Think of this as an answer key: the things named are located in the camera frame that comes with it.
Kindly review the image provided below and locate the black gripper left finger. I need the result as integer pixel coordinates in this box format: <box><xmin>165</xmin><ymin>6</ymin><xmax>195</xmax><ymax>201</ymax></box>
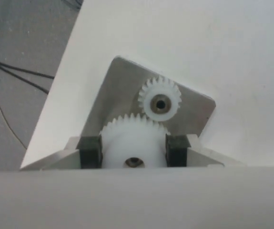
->
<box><xmin>41</xmin><ymin>135</ymin><xmax>103</xmax><ymax>170</ymax></box>

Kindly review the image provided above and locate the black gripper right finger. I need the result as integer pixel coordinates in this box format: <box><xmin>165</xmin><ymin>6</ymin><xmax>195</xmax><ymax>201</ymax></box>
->
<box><xmin>164</xmin><ymin>134</ymin><xmax>224</xmax><ymax>167</ymax></box>

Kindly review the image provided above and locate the white medium gear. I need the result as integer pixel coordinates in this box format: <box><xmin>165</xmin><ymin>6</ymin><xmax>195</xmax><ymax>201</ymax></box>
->
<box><xmin>99</xmin><ymin>114</ymin><xmax>170</xmax><ymax>169</ymax></box>

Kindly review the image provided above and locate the white small gear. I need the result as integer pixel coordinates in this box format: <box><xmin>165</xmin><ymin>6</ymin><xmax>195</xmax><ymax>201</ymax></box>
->
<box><xmin>138</xmin><ymin>75</ymin><xmax>182</xmax><ymax>122</ymax></box>

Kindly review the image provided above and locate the white task board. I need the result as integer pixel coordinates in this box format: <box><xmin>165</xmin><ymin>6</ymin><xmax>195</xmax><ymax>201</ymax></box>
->
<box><xmin>20</xmin><ymin>0</ymin><xmax>274</xmax><ymax>171</ymax></box>

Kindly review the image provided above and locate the thin dark wire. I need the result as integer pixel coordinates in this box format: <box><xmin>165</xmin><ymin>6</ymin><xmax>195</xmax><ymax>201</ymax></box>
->
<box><xmin>0</xmin><ymin>77</ymin><xmax>28</xmax><ymax>148</ymax></box>

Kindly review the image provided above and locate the black cable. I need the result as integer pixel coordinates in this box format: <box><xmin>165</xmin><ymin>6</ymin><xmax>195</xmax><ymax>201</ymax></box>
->
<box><xmin>0</xmin><ymin>55</ymin><xmax>55</xmax><ymax>79</ymax></box>
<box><xmin>0</xmin><ymin>59</ymin><xmax>50</xmax><ymax>94</ymax></box>

